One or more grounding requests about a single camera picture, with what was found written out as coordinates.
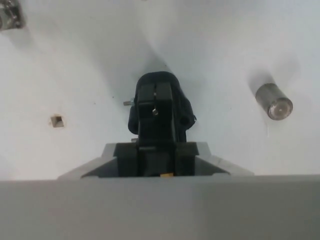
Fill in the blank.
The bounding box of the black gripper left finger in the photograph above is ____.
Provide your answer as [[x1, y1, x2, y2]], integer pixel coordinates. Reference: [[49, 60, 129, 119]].
[[56, 142, 139, 180]]

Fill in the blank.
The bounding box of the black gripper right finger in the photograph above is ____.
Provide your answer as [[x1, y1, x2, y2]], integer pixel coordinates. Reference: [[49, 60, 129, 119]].
[[174, 141, 255, 177]]

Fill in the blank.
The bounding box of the black D-SUB plug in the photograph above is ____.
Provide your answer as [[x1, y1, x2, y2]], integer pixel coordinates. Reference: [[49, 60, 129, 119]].
[[126, 70, 198, 179]]

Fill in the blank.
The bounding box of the metal round peg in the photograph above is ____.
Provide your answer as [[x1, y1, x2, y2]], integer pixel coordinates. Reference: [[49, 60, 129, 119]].
[[254, 82, 295, 121]]

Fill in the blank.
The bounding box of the white task board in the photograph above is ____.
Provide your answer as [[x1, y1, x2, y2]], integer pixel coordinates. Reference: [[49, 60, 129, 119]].
[[0, 0, 320, 181]]

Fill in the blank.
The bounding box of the metal BNC plug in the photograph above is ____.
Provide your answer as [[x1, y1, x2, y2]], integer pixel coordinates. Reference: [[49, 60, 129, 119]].
[[0, 0, 27, 31]]

